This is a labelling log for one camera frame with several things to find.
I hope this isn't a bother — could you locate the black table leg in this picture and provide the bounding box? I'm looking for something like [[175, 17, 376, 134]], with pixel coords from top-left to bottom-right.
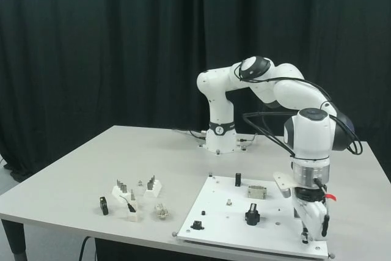
[[1, 218, 27, 261]]

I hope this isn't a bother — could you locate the white task board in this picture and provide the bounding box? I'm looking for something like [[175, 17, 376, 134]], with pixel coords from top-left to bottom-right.
[[173, 175, 332, 252]]

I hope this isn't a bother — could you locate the white round peg holder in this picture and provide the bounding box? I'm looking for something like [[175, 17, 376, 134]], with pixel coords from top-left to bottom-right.
[[111, 185, 132, 205]]

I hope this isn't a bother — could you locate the white square peg holder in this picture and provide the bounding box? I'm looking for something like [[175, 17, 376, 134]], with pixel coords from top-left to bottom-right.
[[143, 183, 162, 199]]

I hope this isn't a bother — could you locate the black USB plug short cable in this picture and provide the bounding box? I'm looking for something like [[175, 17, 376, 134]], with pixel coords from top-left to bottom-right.
[[119, 194, 137, 213]]

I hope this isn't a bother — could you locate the black plug with round base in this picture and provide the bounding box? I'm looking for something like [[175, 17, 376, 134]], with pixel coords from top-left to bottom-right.
[[244, 202, 261, 226]]

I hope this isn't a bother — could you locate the black foot cable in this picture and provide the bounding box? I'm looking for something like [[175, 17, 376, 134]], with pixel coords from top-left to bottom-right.
[[172, 128, 208, 140]]

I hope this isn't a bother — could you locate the black curtain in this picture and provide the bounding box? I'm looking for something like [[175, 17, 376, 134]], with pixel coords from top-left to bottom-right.
[[0, 0, 391, 182]]

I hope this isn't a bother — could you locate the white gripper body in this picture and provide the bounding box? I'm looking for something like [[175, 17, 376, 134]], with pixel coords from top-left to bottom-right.
[[291, 196, 331, 241]]

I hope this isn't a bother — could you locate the thin black rod red tag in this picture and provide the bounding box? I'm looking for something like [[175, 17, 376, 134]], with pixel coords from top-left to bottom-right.
[[322, 193, 337, 238]]

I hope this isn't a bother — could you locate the white USB plug holder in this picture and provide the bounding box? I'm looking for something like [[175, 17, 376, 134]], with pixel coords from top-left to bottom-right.
[[126, 208, 144, 222]]

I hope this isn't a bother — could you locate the black floor cable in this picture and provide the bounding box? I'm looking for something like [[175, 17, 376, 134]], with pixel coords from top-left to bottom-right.
[[78, 235, 93, 261]]

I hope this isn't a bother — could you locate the flat white mounting plate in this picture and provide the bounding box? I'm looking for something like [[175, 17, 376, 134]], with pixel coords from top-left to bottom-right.
[[272, 171, 299, 191]]

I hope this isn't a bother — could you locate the beige rectangular plug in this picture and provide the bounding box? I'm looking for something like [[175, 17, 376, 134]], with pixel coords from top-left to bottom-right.
[[154, 202, 168, 221]]

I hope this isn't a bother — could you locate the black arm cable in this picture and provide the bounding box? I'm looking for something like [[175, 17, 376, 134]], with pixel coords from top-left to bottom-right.
[[233, 59, 365, 155], [243, 111, 296, 156]]

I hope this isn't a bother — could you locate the silver wrist ring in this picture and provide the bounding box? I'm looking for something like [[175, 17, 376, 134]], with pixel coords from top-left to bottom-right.
[[291, 163, 331, 188]]

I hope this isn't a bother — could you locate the black D-SUB plug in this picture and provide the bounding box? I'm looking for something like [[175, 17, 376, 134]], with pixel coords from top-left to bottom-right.
[[99, 196, 110, 216]]

